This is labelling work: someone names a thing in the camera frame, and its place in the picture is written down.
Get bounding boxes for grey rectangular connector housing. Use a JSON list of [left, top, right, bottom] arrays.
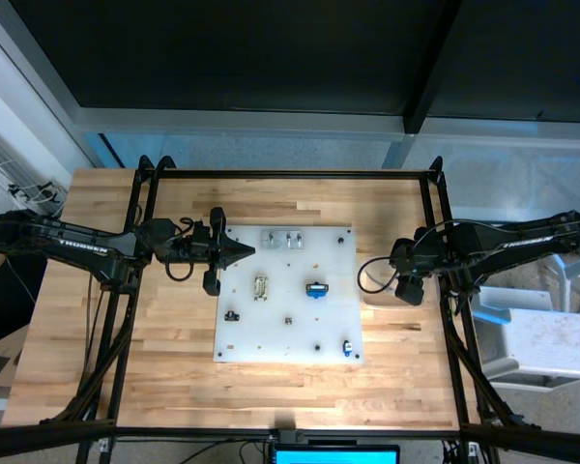
[[252, 275, 271, 305]]

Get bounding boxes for black aluminium frame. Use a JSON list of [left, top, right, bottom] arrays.
[[0, 154, 580, 464]]

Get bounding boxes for white board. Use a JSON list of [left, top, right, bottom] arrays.
[[214, 224, 368, 364]]

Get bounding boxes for clear plastic tub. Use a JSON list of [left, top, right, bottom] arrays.
[[360, 255, 440, 310]]

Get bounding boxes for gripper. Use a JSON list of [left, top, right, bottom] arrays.
[[183, 206, 256, 297], [390, 236, 425, 307]]

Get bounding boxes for clear block with metal pins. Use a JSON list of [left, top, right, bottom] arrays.
[[260, 229, 305, 253]]

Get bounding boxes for white plastic step stool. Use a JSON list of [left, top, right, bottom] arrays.
[[473, 284, 580, 393]]

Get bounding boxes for blue laptop screen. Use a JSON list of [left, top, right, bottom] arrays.
[[269, 444, 401, 464]]

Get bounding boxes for cardboard box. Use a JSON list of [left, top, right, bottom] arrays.
[[0, 321, 30, 388]]

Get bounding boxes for black vertical post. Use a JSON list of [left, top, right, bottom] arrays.
[[402, 0, 465, 135]]

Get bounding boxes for blue d-sub connector mount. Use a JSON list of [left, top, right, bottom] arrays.
[[305, 279, 331, 301]]

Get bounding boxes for cable bundle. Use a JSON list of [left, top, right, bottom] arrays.
[[7, 179, 62, 205]]

